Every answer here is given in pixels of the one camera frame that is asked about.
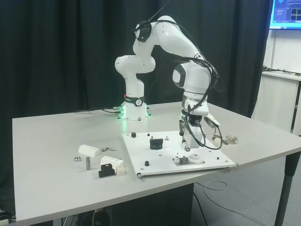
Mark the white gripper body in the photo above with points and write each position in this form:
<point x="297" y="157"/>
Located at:
<point x="195" y="139"/>

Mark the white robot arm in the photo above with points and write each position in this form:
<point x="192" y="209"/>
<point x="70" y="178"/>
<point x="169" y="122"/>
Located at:
<point x="164" y="40"/>

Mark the white large gear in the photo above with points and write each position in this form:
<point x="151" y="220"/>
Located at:
<point x="194" y="158"/>

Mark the white small gear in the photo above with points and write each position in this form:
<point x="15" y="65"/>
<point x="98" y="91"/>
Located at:
<point x="216" y="140"/>

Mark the white task board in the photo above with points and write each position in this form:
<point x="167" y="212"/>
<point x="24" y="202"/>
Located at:
<point x="164" y="162"/>

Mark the black box under table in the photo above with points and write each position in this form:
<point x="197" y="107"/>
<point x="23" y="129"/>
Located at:
<point x="152" y="204"/>

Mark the small white cube holder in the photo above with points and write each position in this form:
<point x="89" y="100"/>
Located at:
<point x="121" y="170"/>

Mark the white holder with holes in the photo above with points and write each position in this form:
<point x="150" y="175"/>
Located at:
<point x="89" y="149"/>
<point x="111" y="161"/>

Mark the metal bolt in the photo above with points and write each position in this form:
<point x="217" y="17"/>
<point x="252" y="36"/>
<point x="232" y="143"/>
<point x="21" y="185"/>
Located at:
<point x="107" y="149"/>

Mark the black D-SUB plug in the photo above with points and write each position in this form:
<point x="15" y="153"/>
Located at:
<point x="106" y="170"/>

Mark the metal round peg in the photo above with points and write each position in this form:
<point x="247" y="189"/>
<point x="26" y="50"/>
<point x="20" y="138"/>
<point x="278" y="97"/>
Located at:
<point x="88" y="163"/>

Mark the black table leg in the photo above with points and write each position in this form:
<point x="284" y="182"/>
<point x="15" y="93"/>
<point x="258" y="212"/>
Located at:
<point x="285" y="188"/>

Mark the metal nut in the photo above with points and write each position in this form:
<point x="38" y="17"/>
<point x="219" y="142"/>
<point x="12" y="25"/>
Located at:
<point x="77" y="159"/>

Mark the blue screen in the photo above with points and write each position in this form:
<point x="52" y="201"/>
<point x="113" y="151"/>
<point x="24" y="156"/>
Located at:
<point x="285" y="13"/>

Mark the black curtain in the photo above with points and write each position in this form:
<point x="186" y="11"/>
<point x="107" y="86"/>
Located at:
<point x="58" y="51"/>

